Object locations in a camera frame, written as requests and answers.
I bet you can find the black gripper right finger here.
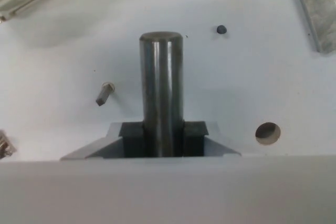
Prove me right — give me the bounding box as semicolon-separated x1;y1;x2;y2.
181;121;243;158

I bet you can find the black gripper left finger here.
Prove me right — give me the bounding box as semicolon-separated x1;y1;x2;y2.
60;121;145;161

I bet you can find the metal round peg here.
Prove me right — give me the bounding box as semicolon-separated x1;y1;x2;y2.
139;31;184;158

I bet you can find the metal square peg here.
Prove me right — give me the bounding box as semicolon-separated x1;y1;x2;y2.
96;82;116;108

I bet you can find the white task board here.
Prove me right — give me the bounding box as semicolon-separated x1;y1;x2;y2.
0;0;336;164

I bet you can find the small metal connector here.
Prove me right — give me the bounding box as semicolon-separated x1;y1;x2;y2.
0;129;17;162

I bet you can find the grey metal plate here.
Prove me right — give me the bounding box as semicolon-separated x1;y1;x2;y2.
289;0;336;52

